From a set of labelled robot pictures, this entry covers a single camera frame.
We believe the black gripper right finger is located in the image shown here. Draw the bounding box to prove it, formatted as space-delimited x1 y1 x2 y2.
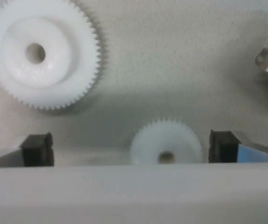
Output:
208 130 268 164

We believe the white large gear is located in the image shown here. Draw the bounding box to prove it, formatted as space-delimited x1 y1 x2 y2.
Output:
0 0 103 112

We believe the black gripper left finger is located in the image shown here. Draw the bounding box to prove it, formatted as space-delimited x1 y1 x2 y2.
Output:
0 132 55 168

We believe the white small gear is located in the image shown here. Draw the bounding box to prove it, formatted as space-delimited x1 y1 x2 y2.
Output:
129 118 204 165

